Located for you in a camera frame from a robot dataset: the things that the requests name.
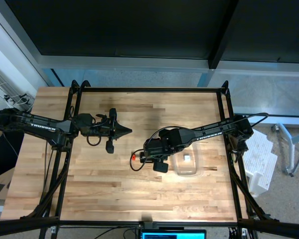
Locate black aluminium table frame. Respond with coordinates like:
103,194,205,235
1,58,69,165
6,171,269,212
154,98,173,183
0,79,299,239

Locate brown cardboard box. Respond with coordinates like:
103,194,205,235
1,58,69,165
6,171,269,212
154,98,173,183
0,166,15,200

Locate silver metal stand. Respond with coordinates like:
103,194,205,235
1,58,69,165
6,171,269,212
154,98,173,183
271,122,299,178

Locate clear plastic tub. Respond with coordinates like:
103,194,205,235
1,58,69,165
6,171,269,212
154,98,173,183
170,143,204,178

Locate small black table camera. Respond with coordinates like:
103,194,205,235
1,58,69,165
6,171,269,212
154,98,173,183
141,216,157,229

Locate black vise with red knob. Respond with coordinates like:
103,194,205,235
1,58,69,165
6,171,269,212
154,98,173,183
131,150,155,164

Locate white cables with plugs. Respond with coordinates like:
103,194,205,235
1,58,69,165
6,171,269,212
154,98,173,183
2,93,33,110

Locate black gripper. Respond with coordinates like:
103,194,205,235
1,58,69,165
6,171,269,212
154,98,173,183
143,138,170,174
96,108,133,154

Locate laptop screen with blue edge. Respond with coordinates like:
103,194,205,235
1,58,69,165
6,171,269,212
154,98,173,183
139,229,207,239

